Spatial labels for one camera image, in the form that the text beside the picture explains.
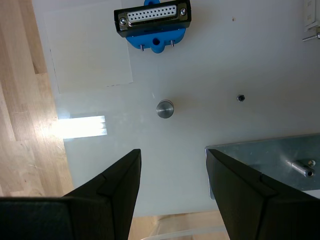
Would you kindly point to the blue connector mount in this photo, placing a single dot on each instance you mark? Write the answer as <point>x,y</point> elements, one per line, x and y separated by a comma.
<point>156,46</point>

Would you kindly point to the black D-sub connector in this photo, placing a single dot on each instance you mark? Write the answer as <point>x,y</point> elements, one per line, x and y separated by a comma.
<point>150,17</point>

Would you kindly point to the steel pin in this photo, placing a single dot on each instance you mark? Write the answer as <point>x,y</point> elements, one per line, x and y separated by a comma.
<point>300,168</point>

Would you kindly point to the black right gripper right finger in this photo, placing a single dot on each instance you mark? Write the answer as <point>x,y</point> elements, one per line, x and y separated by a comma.
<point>262,217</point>

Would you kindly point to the grey metal plate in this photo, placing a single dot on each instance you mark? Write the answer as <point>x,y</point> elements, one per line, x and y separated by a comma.
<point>250,155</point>

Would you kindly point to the steel 16mm cylinder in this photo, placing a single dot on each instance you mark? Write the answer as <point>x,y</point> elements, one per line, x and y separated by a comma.
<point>165,110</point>

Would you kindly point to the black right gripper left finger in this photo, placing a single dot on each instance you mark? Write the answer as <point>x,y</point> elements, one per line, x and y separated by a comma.
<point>75,217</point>

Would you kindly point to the white taskboard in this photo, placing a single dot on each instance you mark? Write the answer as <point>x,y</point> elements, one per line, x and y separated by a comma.
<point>175,140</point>

